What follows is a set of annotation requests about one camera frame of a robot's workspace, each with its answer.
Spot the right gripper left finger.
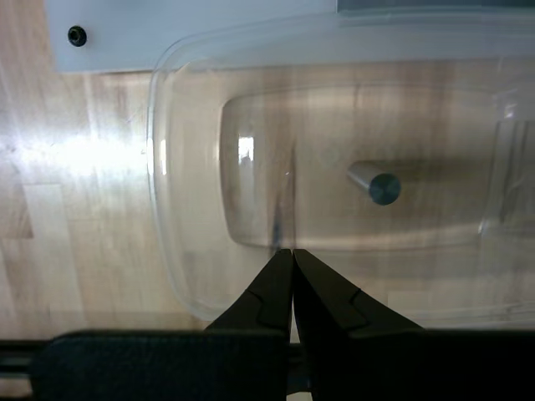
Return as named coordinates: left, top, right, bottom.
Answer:
left=203, top=248, right=294, bottom=336

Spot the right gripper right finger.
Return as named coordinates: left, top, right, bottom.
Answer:
left=293, top=248, right=424, bottom=344

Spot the metal cylinder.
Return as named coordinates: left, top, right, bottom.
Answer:
left=345, top=160, right=403, bottom=207

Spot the clear plastic tub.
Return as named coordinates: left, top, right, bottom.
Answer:
left=145, top=8, right=535, bottom=323

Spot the white task board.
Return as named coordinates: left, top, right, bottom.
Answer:
left=43, top=0, right=535, bottom=75

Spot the grey metal block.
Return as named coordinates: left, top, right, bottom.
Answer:
left=335, top=0, right=535, bottom=15

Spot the black screw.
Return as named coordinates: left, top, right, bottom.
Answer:
left=66, top=24, right=89, bottom=48

